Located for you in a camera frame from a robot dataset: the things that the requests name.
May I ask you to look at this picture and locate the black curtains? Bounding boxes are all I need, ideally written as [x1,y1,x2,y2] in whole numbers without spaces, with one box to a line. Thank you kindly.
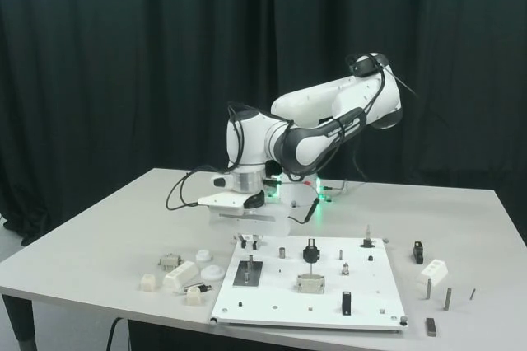
[0,0,527,247]

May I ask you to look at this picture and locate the thin black rod on wire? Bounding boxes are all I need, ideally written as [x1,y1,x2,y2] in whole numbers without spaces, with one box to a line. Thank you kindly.
[287,197,323,225]

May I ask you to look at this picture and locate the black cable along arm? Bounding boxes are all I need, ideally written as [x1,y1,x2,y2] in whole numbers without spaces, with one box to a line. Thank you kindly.
[287,52,422,150]

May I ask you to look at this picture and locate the white large gear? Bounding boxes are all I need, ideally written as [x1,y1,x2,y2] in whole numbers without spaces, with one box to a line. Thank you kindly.
[201,265,224,283]

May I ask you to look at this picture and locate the white holder with holes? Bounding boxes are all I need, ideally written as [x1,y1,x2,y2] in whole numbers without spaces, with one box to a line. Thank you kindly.
[418,259,449,287]

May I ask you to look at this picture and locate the black cable under table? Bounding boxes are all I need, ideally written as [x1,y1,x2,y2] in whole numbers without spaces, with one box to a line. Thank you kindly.
[107,316,126,351]

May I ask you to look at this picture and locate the black waterproof plug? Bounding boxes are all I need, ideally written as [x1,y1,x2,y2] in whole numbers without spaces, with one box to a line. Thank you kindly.
[302,238,322,264]

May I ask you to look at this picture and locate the black table leg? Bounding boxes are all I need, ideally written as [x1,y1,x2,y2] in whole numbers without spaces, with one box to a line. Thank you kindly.
[0,292,35,351]

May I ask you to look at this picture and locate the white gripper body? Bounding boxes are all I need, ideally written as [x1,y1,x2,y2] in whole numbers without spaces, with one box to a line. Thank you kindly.
[208,206,291,237]

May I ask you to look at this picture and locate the grey cable on table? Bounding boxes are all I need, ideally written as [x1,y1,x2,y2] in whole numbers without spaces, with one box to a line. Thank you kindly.
[322,179,352,196]

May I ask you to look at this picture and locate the beige D-SUB plug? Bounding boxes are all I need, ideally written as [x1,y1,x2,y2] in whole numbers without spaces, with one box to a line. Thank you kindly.
[157,255,179,273]

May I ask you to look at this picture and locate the black looped cable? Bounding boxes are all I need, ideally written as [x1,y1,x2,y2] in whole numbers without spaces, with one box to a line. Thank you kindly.
[165,161,232,211]

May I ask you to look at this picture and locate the long white holder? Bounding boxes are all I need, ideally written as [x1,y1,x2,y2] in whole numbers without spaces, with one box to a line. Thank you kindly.
[162,260,202,289]

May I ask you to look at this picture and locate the white task board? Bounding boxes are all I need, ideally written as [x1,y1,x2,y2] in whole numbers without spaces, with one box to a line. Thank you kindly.
[209,235,409,330]

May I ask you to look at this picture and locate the pale grey table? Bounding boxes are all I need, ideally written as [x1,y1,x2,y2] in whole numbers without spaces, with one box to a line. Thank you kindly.
[0,167,527,351]

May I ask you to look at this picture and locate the small white holder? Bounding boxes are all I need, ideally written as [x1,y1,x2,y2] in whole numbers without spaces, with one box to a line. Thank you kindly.
[139,273,161,293]
[184,287,203,307]

